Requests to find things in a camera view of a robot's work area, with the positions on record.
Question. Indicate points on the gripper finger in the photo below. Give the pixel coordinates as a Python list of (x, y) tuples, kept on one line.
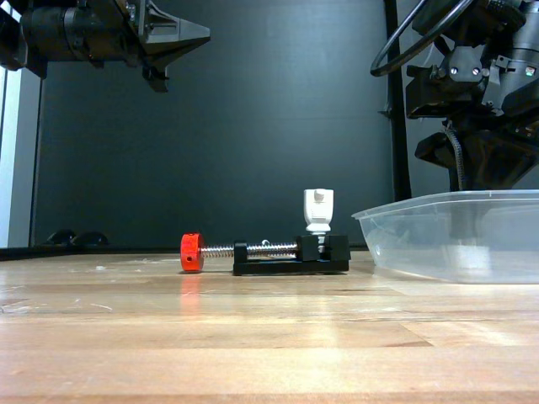
[(168, 54), (185, 33), (492, 179)]

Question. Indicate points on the black corner bracket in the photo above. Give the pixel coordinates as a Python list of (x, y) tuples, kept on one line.
[(61, 237), (90, 239)]

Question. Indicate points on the black vise with red knob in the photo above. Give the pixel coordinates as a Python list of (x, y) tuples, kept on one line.
[(290, 267)]

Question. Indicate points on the clear plastic tub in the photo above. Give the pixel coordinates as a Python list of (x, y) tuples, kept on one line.
[(421, 252)]

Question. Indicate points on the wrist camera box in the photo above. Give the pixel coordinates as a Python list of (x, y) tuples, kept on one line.
[(433, 94)]

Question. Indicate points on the white power receptacle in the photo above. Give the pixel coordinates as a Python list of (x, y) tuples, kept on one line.
[(318, 210)]

